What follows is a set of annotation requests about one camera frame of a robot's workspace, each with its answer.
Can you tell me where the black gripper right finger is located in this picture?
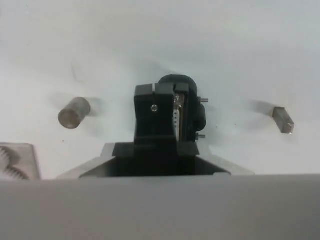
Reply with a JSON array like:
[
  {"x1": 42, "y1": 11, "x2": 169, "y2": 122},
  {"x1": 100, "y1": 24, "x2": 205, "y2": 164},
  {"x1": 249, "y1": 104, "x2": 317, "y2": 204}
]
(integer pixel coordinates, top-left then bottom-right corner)
[{"x1": 177, "y1": 141, "x2": 256, "y2": 176}]

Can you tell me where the white medium gear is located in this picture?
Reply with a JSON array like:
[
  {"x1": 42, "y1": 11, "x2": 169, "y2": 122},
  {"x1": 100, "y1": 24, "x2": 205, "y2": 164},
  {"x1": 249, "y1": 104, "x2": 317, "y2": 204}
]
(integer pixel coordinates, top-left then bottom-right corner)
[{"x1": 0, "y1": 165, "x2": 29, "y2": 181}]

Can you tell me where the black D-SUB plug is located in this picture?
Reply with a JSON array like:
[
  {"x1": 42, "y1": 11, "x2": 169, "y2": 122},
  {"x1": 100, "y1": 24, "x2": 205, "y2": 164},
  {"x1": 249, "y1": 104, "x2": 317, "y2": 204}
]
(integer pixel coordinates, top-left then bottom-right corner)
[{"x1": 133, "y1": 74, "x2": 208, "y2": 154}]

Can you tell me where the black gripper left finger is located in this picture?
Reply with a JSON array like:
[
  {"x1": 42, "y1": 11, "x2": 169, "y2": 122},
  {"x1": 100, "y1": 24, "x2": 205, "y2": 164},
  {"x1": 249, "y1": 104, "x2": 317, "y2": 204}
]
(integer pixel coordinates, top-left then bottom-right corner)
[{"x1": 55, "y1": 142, "x2": 136, "y2": 180}]

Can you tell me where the metal round peg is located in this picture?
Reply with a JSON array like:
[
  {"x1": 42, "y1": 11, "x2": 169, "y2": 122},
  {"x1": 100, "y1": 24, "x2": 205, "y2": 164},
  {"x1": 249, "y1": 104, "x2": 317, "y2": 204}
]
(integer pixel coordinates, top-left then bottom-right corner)
[{"x1": 57, "y1": 96, "x2": 92, "y2": 130}]

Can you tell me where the white small gear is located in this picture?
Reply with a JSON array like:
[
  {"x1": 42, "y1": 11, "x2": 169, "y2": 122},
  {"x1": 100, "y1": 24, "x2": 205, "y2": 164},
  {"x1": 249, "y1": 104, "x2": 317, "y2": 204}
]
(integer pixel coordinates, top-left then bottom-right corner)
[{"x1": 0, "y1": 146, "x2": 13, "y2": 166}]

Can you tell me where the metal square peg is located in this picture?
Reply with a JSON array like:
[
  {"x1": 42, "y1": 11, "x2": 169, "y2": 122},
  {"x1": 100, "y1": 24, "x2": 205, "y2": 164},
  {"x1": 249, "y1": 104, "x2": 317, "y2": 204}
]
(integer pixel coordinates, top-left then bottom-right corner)
[{"x1": 272, "y1": 106, "x2": 296, "y2": 135}]

